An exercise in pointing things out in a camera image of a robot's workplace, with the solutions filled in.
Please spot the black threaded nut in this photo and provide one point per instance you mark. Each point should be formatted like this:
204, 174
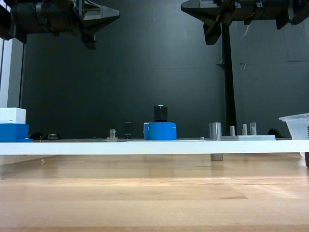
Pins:
53, 136

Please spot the grey metal plate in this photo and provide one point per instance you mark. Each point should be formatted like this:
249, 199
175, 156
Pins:
251, 137

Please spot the blue block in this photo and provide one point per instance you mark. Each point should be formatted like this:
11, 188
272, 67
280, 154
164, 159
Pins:
13, 132

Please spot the clear plastic connector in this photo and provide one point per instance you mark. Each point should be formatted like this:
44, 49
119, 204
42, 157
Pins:
112, 134

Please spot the black hex block silver top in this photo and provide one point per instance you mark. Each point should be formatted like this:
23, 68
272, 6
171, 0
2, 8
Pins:
160, 113

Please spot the white block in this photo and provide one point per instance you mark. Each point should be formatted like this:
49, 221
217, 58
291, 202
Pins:
12, 116

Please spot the white upright frame post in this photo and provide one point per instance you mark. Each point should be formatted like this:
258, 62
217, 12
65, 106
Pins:
5, 72

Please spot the pale silver metal peg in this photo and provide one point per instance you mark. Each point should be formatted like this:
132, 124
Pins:
253, 128

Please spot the blue round holder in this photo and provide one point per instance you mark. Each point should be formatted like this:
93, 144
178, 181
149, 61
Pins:
161, 131

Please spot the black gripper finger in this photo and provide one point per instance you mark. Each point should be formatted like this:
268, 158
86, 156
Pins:
212, 33
90, 39
200, 10
106, 13

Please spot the small silver metal peg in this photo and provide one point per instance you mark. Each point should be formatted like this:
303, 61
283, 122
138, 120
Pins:
244, 129
232, 130

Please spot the black round knob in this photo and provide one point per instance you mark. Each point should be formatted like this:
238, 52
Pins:
275, 134
36, 136

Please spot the clear plastic tub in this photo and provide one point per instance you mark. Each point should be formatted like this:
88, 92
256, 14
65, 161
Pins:
297, 128

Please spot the white board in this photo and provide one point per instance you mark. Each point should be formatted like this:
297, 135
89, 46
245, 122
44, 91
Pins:
144, 147

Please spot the silver 16mm metal cylinder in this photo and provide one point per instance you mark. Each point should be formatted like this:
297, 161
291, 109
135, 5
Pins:
215, 131

